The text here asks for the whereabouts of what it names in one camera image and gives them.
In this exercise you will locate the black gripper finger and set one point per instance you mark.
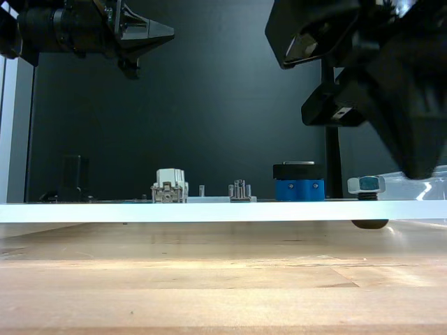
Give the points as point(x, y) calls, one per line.
point(153, 35)
point(412, 104)

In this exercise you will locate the silver M12 hex flange nut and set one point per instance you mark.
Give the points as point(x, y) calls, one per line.
point(366, 185)

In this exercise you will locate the thin silver plate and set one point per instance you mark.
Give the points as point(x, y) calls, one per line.
point(299, 162)

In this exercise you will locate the black cap block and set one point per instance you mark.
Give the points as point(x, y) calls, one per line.
point(299, 172)

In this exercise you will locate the clear plastic tub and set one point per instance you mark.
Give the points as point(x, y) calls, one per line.
point(401, 190)

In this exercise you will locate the blue block with screws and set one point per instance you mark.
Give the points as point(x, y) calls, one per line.
point(300, 192)

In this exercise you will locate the metal socket connector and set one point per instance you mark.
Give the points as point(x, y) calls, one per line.
point(240, 190)

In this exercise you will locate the black round foot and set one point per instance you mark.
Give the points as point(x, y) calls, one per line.
point(370, 225)

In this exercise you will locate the white connector housing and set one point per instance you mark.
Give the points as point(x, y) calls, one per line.
point(169, 179)

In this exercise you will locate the white bar with pins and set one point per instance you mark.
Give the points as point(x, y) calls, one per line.
point(209, 200)

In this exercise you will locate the white board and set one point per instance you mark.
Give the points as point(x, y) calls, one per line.
point(209, 211)

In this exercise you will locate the black aluminium frame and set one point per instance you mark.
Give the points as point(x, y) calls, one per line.
point(333, 157)

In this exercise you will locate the black block post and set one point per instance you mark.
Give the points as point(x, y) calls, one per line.
point(75, 174)

